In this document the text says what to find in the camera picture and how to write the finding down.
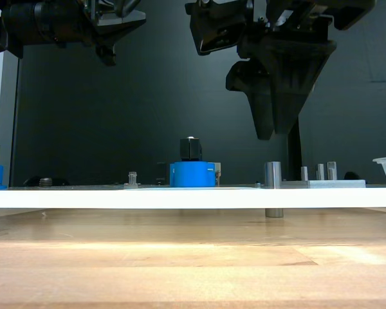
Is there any large steel cylinder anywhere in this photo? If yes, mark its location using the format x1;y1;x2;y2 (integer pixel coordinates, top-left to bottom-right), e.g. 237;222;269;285
264;161;284;218

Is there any small white box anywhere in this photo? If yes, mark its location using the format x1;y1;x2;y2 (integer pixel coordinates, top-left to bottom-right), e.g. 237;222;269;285
213;161;223;187

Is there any black block with silver ball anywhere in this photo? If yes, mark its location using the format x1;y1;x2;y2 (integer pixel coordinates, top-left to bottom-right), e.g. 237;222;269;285
179;136;203;161

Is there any blue round housing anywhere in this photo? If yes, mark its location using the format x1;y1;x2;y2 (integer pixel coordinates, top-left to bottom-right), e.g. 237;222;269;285
169;160;217;188

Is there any small clear connector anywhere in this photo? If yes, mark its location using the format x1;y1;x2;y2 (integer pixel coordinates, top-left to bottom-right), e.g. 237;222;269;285
124;171;142;189

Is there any black round threaded knob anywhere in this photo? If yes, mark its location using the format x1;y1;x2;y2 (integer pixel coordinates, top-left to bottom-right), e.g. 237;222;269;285
23;175;70;187

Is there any white board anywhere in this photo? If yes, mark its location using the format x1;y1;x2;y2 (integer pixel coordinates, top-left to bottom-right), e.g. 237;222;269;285
0;185;386;209

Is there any black frame post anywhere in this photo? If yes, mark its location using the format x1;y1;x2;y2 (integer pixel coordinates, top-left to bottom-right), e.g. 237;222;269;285
285;115;302;182

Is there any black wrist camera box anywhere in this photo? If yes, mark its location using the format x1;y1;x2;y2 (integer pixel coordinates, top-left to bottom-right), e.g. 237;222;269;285
184;0;247;57

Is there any aluminium peg base plate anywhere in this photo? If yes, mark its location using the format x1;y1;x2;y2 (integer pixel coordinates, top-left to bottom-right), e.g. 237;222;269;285
281;179;367;189

